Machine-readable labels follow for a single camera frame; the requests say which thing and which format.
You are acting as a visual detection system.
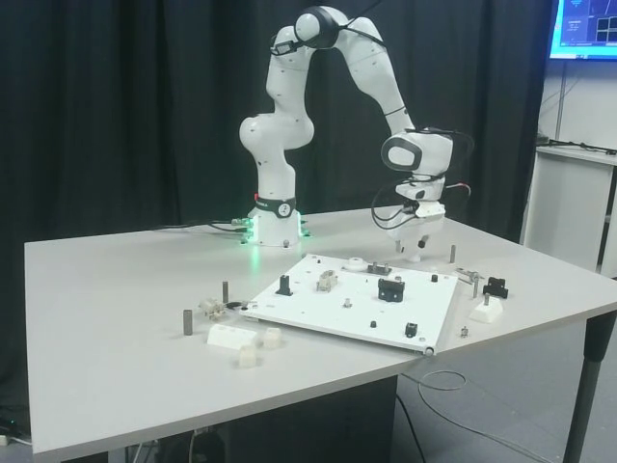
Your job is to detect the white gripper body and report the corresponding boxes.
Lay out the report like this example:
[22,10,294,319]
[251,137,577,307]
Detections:
[389,214,446,264]

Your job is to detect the black D-SUB plug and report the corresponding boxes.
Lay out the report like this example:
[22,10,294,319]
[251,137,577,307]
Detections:
[482,276,511,298]

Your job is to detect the white task board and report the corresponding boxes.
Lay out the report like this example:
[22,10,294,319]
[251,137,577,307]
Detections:
[238,253,459,358]

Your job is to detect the white holder with holes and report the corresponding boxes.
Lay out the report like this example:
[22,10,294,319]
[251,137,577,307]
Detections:
[469,301,505,323]

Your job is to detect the white cabinet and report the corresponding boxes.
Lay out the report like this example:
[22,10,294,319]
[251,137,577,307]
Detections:
[523,144,617,280]

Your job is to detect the long white peg holder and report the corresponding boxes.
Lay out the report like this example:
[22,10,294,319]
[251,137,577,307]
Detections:
[206,323,252,349]

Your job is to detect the dark table leg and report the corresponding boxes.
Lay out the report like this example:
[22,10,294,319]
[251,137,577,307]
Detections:
[563,315,609,463]

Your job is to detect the blue screen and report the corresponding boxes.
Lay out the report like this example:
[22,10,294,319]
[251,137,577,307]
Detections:
[549,0,617,62]

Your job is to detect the black curtains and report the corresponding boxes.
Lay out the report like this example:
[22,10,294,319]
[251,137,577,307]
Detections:
[0,0,555,286]

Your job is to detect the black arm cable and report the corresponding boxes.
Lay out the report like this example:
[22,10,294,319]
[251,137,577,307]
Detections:
[369,184,412,231]

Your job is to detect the grey floor cable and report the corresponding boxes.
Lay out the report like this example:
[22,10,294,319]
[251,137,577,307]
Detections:
[417,369,579,438]

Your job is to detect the black base cable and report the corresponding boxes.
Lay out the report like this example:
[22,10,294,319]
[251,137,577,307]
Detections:
[161,220,252,234]

